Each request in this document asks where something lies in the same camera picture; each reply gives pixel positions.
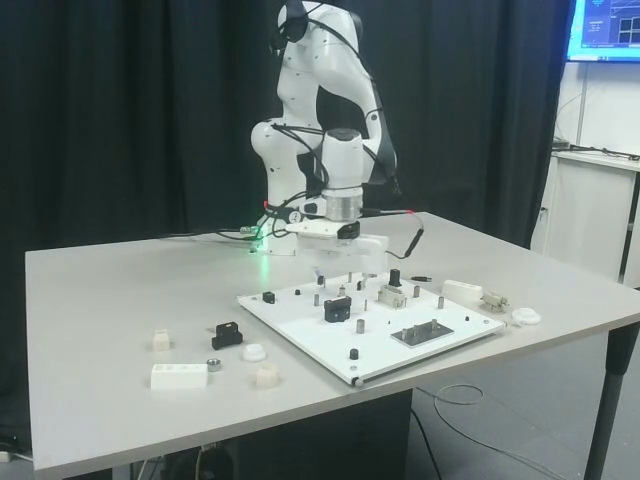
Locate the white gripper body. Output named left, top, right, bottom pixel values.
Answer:
left=295, top=233, right=390, bottom=274

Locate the white task board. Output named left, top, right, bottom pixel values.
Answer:
left=235, top=269, right=507, bottom=389

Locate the white rectangular peg holder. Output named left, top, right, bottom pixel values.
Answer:
left=442, top=279, right=484, bottom=303
left=150, top=363, right=210, bottom=390

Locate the black D-SUB plug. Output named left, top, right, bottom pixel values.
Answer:
left=209, top=322, right=245, bottom=350

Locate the white cabinet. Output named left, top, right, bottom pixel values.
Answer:
left=529, top=147, right=640, bottom=289

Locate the black curtain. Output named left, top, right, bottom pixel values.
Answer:
left=0, top=0, right=576, bottom=451

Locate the dark table leg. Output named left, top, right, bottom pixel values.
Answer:
left=584, top=324, right=629, bottom=480

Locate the blue screen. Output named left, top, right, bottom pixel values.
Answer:
left=567, top=0, right=640, bottom=64

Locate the black base cable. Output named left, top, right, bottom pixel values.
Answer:
left=174, top=225, right=262, bottom=247

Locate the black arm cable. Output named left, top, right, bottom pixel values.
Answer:
left=267, top=0, right=401, bottom=226

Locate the grey floor cable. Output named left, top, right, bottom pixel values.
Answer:
left=433, top=383, right=591, bottom=480

